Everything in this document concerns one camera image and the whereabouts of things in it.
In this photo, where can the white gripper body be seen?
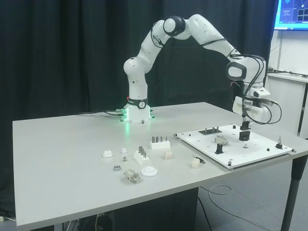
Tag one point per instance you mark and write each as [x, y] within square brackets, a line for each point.
[263, 113]

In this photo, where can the black D-SUB plug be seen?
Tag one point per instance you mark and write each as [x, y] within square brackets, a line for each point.
[245, 125]

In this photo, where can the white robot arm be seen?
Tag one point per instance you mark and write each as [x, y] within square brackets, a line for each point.
[137, 91]

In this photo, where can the white cabinet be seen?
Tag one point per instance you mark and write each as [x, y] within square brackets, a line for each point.
[293, 115]

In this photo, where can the white task board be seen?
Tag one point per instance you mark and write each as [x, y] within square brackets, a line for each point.
[260, 154]

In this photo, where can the black table leg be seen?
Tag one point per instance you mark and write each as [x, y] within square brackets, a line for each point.
[294, 180]

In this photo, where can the black USB plug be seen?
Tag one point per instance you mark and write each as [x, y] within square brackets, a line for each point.
[197, 158]

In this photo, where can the cream plastic holder block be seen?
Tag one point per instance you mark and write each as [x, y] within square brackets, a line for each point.
[168, 155]
[195, 164]

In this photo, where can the blue screen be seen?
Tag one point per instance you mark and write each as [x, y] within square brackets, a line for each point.
[293, 14]

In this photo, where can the white square peg holder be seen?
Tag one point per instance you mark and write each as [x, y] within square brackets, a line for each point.
[160, 145]

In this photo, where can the large metal round peg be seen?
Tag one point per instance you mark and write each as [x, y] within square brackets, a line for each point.
[139, 148]

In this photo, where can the white round peg holder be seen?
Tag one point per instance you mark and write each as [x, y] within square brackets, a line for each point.
[140, 160]

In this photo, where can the white large gear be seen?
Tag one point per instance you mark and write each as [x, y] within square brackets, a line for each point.
[145, 173]

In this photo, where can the white small gear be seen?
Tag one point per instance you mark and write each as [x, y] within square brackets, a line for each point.
[124, 150]

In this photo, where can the beige waterproof plug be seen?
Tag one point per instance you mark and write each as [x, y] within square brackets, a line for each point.
[131, 176]

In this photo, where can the metal nut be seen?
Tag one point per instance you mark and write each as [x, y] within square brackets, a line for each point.
[113, 168]

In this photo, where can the white medium gear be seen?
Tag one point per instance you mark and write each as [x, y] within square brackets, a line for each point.
[107, 154]

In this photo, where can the black curtain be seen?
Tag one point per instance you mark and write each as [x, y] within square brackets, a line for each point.
[60, 48]

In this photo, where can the white power strip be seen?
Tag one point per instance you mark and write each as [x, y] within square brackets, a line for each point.
[2, 219]

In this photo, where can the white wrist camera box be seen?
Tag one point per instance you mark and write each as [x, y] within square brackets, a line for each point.
[264, 93]

